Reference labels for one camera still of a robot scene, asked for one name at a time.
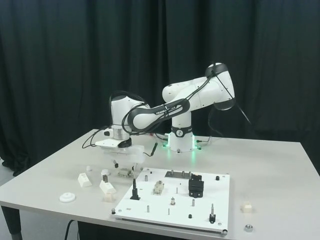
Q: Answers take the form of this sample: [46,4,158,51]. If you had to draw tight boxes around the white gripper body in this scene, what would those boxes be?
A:
[99,144,147,165]

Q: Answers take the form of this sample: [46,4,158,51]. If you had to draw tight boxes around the flat white mounting plate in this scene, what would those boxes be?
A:
[94,138,126,149]

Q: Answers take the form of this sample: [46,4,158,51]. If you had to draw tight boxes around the black tall plug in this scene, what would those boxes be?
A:
[129,178,141,201]

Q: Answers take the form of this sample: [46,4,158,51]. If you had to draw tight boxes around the thin black rod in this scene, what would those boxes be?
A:
[149,141,159,158]

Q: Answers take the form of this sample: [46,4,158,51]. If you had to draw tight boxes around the white peg holder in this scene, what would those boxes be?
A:
[77,172,92,188]
[99,179,117,195]

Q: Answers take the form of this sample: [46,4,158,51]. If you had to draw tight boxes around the beige Ethernet plug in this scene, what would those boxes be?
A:
[152,180,165,196]

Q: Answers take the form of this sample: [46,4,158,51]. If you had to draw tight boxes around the white task board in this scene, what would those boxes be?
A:
[109,166,236,230]

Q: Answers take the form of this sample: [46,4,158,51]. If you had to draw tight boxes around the white large gear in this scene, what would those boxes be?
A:
[59,192,77,204]

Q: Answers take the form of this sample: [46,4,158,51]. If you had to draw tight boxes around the black D-SUB plug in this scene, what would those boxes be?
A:
[187,173,206,199]

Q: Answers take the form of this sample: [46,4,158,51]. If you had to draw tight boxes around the metal bolt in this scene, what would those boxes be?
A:
[208,202,217,223]

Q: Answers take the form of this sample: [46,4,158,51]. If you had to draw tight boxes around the black curtain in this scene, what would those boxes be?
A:
[0,0,320,177]

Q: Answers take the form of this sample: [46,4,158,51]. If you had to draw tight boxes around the small cream holder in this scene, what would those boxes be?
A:
[240,200,254,214]

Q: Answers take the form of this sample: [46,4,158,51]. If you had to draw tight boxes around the grey table leg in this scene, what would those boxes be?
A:
[0,205,21,240]

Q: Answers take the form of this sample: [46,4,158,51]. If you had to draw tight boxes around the black camera cable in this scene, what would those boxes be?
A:
[80,128,106,150]

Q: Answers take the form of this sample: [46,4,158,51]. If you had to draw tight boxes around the black floor cable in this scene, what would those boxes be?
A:
[65,219,79,240]

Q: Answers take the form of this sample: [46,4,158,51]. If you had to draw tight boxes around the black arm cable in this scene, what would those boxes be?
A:
[121,62,253,133]

